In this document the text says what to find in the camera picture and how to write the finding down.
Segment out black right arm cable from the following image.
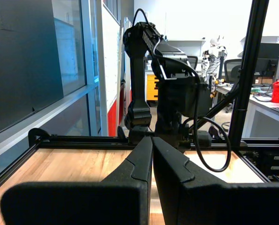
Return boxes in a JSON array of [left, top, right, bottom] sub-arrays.
[[153, 37, 232, 173], [132, 8, 151, 27]]

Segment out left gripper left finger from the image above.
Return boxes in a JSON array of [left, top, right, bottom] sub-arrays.
[[0, 136, 154, 225]]

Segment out large dark wall screen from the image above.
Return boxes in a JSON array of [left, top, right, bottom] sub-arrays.
[[0, 0, 63, 138]]

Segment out black box with white labels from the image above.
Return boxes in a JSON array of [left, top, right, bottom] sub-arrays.
[[243, 150, 279, 182]]

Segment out black office chair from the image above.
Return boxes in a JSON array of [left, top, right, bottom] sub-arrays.
[[223, 58, 243, 83]]

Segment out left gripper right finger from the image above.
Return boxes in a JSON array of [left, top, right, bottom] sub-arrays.
[[153, 136, 279, 225]]

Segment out white work desk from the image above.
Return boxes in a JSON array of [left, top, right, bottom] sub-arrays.
[[215, 84, 279, 139]]

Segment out black computer monitor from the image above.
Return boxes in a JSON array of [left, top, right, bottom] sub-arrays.
[[253, 43, 279, 78]]

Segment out black frame corner bracket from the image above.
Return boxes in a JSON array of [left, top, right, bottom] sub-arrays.
[[28, 127, 51, 144]]

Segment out yellow drawer cabinet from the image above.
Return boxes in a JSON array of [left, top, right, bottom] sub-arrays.
[[146, 73, 160, 102]]

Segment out black aluminium table frame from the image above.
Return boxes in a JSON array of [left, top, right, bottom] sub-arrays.
[[0, 0, 279, 195]]

